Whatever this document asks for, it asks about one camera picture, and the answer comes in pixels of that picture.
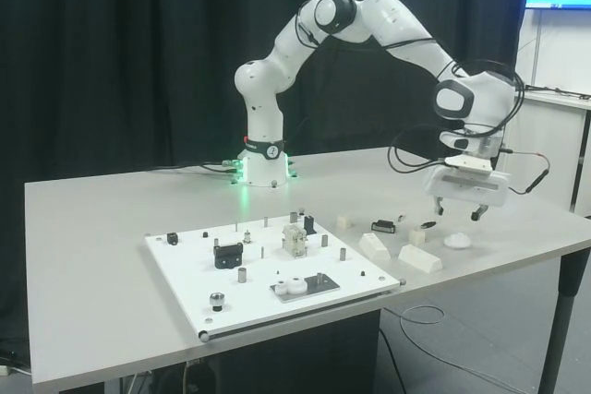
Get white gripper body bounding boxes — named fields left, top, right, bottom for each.
left=424, top=165, right=513, bottom=209

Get white large gear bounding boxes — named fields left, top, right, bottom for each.
left=443, top=232, right=473, bottom=251

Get flat white mounting plate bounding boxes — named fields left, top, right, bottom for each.
left=443, top=153, right=493, bottom=173

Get long white peg holder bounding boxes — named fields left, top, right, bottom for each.
left=398, top=242, right=444, bottom=273
left=358, top=232, right=392, bottom=262

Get white cabinet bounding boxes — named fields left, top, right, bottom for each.
left=496, top=89, right=591, bottom=220

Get grey table leg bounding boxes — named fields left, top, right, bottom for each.
left=539, top=253, right=585, bottom=394

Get white task board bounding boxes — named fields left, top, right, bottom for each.
left=144, top=215, right=407, bottom=342

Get black curtains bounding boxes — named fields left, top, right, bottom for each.
left=0, top=0, right=537, bottom=361

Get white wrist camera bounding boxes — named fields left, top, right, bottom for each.
left=438, top=130, right=476, bottom=153

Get thin black rod on wire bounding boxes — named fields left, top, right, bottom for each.
left=501, top=148, right=553, bottom=196

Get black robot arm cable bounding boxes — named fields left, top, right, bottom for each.
left=295, top=0, right=527, bottom=176

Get thin grey coiled cable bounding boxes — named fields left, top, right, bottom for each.
left=399, top=304, right=591, bottom=394

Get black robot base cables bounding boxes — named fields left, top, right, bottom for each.
left=151, top=159, right=244, bottom=179

